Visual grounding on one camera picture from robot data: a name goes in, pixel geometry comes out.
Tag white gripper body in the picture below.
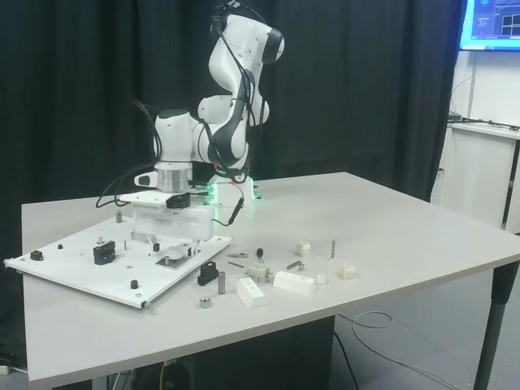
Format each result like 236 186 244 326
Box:
130 206 215 241

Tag black block plug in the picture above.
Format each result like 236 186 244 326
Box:
197 262 219 286

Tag thin black rod red tag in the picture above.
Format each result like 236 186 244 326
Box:
213 181 247 227

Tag white task board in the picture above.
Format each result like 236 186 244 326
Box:
2 213 235 310

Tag beige D-SUB plug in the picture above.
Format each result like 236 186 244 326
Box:
246 263 272 281

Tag white holder with holes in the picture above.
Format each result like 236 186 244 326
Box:
272 270 317 293
236 276 270 310

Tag black curtains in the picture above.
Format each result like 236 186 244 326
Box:
0 0 466 261

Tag white cabinet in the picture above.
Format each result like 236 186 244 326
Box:
430 119 520 235

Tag black table leg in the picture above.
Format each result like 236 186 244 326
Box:
482 259 512 390

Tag blue screen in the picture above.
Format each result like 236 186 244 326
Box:
458 0 520 52

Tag black looped wrist cable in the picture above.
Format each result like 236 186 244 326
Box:
96 96 162 209

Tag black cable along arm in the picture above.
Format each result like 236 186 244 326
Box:
210 0 263 186

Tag grey floor cable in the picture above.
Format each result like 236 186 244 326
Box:
351 310 488 389

